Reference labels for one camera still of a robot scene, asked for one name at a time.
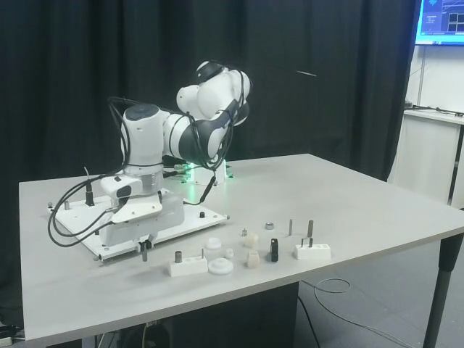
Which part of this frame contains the white peg holder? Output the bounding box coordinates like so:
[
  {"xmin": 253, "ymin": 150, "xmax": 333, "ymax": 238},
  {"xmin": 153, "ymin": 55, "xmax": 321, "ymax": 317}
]
[
  {"xmin": 167, "ymin": 256, "xmax": 210, "ymax": 278},
  {"xmin": 294, "ymin": 243, "xmax": 333, "ymax": 262}
]

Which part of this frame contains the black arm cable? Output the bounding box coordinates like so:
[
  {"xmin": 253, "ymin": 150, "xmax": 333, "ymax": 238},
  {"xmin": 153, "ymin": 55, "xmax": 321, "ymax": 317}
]
[{"xmin": 107, "ymin": 64, "xmax": 244, "ymax": 202}]

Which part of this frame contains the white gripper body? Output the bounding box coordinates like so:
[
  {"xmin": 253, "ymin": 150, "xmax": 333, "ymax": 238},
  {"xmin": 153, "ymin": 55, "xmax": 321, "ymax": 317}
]
[{"xmin": 99, "ymin": 196, "xmax": 186, "ymax": 251}]

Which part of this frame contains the black curtain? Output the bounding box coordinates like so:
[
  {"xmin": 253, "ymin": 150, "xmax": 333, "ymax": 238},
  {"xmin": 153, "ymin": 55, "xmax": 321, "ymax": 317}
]
[{"xmin": 0, "ymin": 0, "xmax": 424, "ymax": 320}]

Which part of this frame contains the grey floor cable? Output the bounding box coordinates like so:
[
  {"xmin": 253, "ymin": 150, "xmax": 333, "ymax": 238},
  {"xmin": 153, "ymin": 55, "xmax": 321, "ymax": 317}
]
[{"xmin": 312, "ymin": 278, "xmax": 464, "ymax": 348}]

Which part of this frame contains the blue screen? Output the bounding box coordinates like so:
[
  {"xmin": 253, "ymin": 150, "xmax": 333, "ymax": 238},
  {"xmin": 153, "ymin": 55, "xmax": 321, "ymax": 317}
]
[{"xmin": 414, "ymin": 0, "xmax": 464, "ymax": 46}]

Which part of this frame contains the thin black rod on wire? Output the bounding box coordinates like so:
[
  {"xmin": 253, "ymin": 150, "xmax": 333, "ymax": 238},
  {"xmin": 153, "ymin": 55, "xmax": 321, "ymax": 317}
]
[{"xmin": 83, "ymin": 165, "xmax": 95, "ymax": 208}]

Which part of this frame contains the white large gear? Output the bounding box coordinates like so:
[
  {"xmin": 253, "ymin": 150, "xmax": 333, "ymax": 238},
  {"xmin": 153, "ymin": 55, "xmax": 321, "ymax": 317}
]
[{"xmin": 207, "ymin": 258, "xmax": 233, "ymax": 276}]

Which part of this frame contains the grey table leg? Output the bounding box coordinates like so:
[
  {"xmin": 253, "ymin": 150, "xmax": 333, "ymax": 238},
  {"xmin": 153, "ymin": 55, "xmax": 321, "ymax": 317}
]
[{"xmin": 432, "ymin": 234, "xmax": 457, "ymax": 348}]

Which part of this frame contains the white task board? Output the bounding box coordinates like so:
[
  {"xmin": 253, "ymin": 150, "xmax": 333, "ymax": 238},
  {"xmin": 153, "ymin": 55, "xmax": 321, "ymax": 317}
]
[{"xmin": 46, "ymin": 187, "xmax": 231, "ymax": 262}]

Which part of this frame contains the white cabinet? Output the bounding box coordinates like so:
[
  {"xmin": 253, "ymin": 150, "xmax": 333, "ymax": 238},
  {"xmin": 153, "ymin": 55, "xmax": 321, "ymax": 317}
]
[{"xmin": 387, "ymin": 107, "xmax": 464, "ymax": 212}]

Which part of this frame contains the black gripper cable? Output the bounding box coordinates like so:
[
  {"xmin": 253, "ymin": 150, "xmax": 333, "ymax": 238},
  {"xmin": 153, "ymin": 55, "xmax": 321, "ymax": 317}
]
[{"xmin": 46, "ymin": 173, "xmax": 114, "ymax": 248}]

